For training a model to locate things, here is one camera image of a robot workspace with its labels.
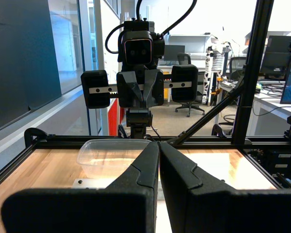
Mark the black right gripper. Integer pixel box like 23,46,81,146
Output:
81,64,199,109

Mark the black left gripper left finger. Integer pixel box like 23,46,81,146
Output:
1,141,160,233

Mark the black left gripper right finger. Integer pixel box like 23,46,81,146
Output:
160,142,291,233

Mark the clear plastic container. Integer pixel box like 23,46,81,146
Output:
77,138,153,179

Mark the red panel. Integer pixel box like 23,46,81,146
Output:
108,98,126,136

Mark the small black monitor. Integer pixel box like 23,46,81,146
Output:
163,45,186,66

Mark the black control box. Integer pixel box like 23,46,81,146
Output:
269,148,291,182

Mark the white shelf unit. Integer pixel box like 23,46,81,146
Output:
168,33,218,58

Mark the white striped robot figure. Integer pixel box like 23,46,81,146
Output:
203,36,226,106

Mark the black mesh office chair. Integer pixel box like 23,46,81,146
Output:
226,56,248,81

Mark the white desk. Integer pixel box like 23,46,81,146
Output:
247,81,291,136

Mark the large black monitor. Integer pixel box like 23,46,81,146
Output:
259,35,291,79

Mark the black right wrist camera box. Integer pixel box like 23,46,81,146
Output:
121,30,153,66

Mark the black camera cable loop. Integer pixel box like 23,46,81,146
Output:
104,23,126,54

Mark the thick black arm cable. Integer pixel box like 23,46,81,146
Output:
157,0,198,37

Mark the black metal frame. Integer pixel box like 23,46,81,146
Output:
0,0,291,195

